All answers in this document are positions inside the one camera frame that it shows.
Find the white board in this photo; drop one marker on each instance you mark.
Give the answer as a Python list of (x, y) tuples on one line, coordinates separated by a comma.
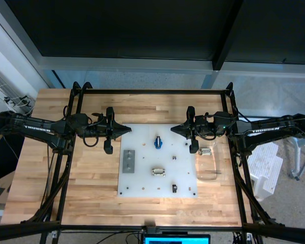
[(142, 179)]

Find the blue clamp connector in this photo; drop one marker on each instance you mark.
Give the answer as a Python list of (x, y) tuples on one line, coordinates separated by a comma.
[(157, 145)]

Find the grey metal stand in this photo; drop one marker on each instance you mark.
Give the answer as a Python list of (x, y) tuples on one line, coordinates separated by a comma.
[(298, 157)]

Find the black metal frame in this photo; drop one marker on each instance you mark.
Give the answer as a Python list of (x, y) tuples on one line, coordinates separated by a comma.
[(152, 90)]

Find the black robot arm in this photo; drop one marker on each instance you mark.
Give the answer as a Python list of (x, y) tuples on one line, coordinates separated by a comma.
[(40, 127), (265, 132)]

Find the beige connector insert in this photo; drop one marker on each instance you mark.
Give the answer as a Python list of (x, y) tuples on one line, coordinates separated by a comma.
[(204, 151)]

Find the laptop screen with blue edge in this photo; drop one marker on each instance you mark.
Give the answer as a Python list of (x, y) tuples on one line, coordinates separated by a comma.
[(176, 240)]

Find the black table level camera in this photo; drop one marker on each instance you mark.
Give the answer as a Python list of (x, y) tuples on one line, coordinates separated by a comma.
[(151, 229)]

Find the beige connector hub with screws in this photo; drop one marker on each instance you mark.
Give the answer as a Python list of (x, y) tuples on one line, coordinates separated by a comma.
[(157, 172)]

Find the grey metal plate with pegs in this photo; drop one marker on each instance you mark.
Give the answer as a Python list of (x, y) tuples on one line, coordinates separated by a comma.
[(124, 162)]

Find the black vertical post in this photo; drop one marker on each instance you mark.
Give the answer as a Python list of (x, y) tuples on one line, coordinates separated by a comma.
[(226, 38)]

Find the white foam block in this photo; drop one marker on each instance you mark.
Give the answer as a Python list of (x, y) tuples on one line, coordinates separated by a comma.
[(264, 167)]

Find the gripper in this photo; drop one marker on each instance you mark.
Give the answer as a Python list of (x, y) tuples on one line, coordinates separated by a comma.
[(109, 130), (193, 129)]

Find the clear plastic tub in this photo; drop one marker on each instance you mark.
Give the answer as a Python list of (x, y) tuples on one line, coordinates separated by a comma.
[(206, 167)]

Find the white frame bracket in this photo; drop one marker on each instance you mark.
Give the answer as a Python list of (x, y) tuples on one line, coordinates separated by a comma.
[(54, 234), (249, 236)]

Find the black connector housing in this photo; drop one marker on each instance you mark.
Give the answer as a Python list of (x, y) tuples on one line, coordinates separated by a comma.
[(174, 188)]

